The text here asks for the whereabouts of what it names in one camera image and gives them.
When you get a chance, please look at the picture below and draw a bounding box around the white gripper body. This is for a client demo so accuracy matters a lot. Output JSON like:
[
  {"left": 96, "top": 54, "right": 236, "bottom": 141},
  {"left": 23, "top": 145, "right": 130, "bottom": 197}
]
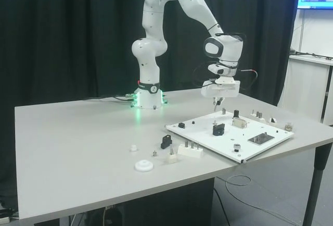
[{"left": 200, "top": 79, "right": 241, "bottom": 99}]

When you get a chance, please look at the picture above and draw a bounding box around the long white peg holder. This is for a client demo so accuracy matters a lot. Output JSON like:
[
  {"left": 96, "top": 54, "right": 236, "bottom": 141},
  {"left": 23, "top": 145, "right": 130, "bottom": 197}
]
[{"left": 177, "top": 144, "right": 204, "bottom": 158}]

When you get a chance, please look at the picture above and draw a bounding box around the white task board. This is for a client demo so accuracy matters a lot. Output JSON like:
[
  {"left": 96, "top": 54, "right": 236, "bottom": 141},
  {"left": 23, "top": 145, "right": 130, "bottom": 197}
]
[{"left": 164, "top": 108, "right": 296, "bottom": 165}]

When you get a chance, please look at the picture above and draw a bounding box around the black D-SUB plug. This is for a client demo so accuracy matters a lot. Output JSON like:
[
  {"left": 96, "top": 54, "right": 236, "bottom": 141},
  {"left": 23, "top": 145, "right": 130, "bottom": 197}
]
[{"left": 160, "top": 134, "right": 174, "bottom": 150}]

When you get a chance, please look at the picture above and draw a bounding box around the white cabinet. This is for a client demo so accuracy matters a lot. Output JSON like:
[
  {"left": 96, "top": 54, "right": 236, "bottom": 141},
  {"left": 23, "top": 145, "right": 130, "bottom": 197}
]
[{"left": 275, "top": 54, "right": 333, "bottom": 127}]

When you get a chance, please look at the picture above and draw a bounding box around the white large gear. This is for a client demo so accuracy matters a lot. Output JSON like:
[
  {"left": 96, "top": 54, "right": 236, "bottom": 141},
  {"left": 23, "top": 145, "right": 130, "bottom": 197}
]
[{"left": 134, "top": 159, "right": 153, "bottom": 172}]

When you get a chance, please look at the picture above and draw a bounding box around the black table leg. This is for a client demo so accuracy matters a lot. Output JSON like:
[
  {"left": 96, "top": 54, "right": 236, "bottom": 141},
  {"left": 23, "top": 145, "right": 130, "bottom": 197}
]
[{"left": 304, "top": 142, "right": 333, "bottom": 226}]

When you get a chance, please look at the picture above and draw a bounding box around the black curtain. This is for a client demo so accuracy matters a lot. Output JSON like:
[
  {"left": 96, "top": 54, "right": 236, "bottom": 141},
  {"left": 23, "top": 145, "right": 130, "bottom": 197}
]
[{"left": 0, "top": 0, "right": 304, "bottom": 211}]

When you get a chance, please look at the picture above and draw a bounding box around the white power strip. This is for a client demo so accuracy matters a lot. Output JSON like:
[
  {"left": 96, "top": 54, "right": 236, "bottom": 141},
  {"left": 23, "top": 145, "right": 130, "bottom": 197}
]
[{"left": 0, "top": 209, "right": 17, "bottom": 223}]

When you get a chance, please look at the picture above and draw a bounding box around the grey floor cable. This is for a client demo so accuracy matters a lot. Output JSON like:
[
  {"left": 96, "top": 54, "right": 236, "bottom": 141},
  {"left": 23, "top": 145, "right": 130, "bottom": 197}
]
[{"left": 225, "top": 175, "right": 308, "bottom": 226}]

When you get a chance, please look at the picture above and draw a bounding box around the black foot cable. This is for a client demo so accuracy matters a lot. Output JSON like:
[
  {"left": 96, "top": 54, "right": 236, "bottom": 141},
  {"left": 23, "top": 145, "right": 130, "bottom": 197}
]
[{"left": 88, "top": 94, "right": 137, "bottom": 102}]

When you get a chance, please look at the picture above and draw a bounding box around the black floor cable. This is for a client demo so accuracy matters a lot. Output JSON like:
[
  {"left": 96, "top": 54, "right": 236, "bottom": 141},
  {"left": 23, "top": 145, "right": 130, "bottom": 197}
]
[{"left": 212, "top": 186, "right": 235, "bottom": 226}]

